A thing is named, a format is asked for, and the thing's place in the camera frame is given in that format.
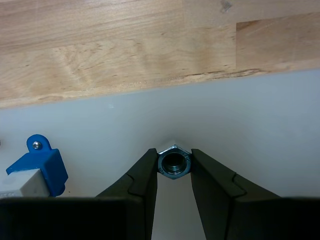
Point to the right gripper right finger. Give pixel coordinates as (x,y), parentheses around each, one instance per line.
(212,182)

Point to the silver M12 hex nut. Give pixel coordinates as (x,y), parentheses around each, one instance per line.
(186,162)

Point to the small blue connector white insert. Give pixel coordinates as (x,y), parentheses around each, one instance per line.
(47,167)

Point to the white board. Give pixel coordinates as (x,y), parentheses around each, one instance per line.
(225,112)

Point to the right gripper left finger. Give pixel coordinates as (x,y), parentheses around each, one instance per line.
(142,180)

